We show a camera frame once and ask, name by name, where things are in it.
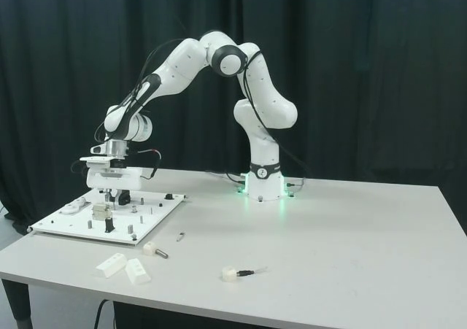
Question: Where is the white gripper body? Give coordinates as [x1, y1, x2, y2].
[86, 167, 147, 190]

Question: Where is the white task board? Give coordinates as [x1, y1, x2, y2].
[28, 186, 188, 245]

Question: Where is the long white holder with holes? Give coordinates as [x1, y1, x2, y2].
[95, 254, 128, 279]
[125, 258, 153, 285]

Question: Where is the black table leg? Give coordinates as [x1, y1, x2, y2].
[0, 278, 31, 329]

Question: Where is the black curtain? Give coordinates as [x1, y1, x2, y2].
[0, 0, 467, 235]

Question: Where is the silver wrist ring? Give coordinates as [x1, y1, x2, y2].
[105, 139, 129, 158]

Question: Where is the black table cable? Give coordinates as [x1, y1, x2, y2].
[207, 171, 246, 185]

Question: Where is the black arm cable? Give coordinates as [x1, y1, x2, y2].
[95, 39, 190, 140]
[240, 50, 306, 190]

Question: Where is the black floor cable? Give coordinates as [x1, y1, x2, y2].
[95, 298, 115, 329]

